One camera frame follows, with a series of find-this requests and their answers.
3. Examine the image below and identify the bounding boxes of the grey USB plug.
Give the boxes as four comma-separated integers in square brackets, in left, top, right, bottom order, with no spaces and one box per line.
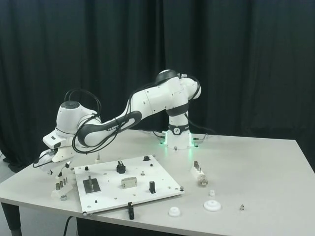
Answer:
[59,161,72,176]

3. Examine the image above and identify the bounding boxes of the black curtain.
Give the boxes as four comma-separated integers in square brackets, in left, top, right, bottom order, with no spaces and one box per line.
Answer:
[0,0,315,168]

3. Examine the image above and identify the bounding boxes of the white large gear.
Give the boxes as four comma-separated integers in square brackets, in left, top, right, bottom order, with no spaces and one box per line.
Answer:
[203,200,222,212]

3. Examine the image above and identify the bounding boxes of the white task board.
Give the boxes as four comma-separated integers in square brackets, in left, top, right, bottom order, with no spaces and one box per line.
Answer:
[73,154,185,215]

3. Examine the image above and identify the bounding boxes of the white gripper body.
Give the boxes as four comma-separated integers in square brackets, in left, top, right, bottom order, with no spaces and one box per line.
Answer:
[38,150,55,172]

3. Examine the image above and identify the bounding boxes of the small black plug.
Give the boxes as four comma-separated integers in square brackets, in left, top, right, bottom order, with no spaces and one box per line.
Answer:
[127,202,136,220]

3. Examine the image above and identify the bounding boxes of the white round peg holder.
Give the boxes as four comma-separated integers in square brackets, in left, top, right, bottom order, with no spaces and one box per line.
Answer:
[51,177,74,198]

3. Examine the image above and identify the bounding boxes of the black D-SUB plug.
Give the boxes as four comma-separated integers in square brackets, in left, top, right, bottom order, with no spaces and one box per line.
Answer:
[115,160,127,174]

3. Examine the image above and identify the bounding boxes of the white medium gear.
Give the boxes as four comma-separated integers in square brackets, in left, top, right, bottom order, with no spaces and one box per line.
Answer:
[167,206,182,217]

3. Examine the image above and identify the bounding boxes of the white square peg holder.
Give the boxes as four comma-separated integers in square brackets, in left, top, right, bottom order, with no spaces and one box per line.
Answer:
[191,167,209,187]

